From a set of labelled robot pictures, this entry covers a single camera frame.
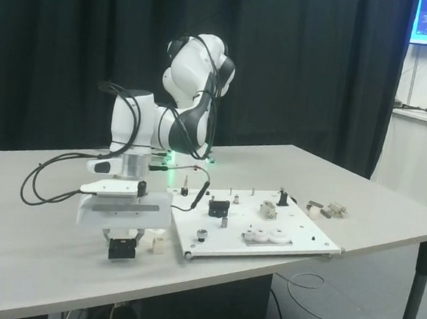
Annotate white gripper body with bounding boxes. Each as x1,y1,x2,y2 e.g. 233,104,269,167
76,184,174,235

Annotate black D-SUB plug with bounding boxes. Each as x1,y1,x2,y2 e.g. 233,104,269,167
107,236,138,263

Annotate small square white holder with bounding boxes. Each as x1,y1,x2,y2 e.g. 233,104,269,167
147,235,168,256

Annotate white medium gear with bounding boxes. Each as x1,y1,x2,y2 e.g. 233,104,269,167
247,229,269,245

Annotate grey waterproof plug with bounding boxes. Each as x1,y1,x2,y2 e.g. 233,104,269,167
257,200,279,222

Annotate white large gear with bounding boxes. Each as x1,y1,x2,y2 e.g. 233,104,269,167
268,228,293,247

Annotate black upright plug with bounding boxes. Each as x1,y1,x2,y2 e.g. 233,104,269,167
276,186,291,208

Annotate white task board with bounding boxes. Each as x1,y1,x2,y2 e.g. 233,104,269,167
160,183,347,273

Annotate black curtains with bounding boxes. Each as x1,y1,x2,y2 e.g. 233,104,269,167
0,0,420,319

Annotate beige connector part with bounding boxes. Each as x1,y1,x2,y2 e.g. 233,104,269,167
327,201,350,220

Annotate white cabinet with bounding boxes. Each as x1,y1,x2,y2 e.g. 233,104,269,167
370,105,427,214

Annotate black table leg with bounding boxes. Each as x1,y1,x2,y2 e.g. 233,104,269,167
395,236,427,319

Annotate thin black rod on wire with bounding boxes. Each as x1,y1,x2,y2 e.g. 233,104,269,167
145,161,215,214

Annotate black wrist loop cable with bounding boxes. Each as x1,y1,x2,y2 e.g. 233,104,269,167
18,143,106,211

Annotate grey floor cable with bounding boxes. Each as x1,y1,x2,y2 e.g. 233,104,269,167
283,270,412,319

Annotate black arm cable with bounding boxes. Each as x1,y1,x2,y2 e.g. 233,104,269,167
92,26,226,164

